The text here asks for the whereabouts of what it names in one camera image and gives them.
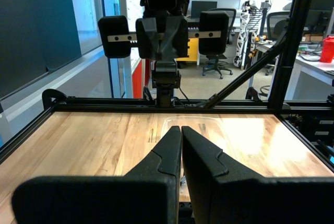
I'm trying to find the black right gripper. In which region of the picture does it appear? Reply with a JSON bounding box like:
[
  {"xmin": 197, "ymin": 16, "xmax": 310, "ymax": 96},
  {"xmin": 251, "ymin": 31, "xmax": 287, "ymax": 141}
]
[{"xmin": 98, "ymin": 10, "xmax": 231, "ymax": 61}]

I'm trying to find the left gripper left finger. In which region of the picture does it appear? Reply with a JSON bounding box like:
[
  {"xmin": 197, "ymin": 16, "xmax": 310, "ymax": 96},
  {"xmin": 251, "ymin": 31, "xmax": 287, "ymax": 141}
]
[{"xmin": 11, "ymin": 125, "xmax": 182, "ymax": 224}]

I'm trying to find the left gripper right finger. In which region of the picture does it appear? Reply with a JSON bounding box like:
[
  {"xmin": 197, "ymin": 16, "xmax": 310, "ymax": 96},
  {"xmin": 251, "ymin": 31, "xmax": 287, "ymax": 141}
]
[{"xmin": 182, "ymin": 126, "xmax": 334, "ymax": 224}]

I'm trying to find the clear plastic container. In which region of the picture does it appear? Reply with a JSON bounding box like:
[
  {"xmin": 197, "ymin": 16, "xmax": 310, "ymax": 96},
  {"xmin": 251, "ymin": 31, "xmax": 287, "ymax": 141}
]
[{"xmin": 161, "ymin": 115, "xmax": 222, "ymax": 144}]

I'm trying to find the red plastic container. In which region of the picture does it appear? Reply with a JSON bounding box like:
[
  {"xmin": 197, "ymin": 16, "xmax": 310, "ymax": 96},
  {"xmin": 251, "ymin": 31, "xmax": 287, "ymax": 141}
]
[{"xmin": 319, "ymin": 36, "xmax": 334, "ymax": 64}]

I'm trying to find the yellow drawer cabinet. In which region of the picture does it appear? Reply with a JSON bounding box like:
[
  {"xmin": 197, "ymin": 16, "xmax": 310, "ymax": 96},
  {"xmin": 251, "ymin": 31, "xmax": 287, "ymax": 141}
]
[{"xmin": 187, "ymin": 38, "xmax": 199, "ymax": 63}]

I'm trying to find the black computer monitor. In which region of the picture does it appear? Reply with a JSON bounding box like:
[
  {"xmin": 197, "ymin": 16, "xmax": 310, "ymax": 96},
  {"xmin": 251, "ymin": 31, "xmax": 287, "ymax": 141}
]
[
  {"xmin": 190, "ymin": 1, "xmax": 218, "ymax": 20},
  {"xmin": 302, "ymin": 0, "xmax": 334, "ymax": 34}
]

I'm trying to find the black office chair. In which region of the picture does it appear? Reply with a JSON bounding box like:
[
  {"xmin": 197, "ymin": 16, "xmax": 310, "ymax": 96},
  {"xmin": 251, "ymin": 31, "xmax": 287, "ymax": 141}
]
[{"xmin": 202, "ymin": 8, "xmax": 237, "ymax": 80}]

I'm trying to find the white lattice structure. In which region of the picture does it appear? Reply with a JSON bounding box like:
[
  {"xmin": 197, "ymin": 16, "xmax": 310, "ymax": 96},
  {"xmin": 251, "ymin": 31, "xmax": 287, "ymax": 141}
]
[{"xmin": 233, "ymin": 0, "xmax": 272, "ymax": 68}]

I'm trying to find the grey mesh office chair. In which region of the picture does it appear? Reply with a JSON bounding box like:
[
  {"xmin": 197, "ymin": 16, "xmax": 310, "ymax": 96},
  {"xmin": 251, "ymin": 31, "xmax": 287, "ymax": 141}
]
[{"xmin": 265, "ymin": 11, "xmax": 291, "ymax": 76}]

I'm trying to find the white work desk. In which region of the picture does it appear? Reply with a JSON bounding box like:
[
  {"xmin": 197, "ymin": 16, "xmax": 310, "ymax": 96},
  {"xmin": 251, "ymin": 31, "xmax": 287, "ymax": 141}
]
[{"xmin": 291, "ymin": 51, "xmax": 334, "ymax": 102}]

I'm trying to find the black aluminium table frame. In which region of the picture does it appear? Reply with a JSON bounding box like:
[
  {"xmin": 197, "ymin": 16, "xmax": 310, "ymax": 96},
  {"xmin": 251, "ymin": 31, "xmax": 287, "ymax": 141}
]
[{"xmin": 0, "ymin": 0, "xmax": 334, "ymax": 224}]

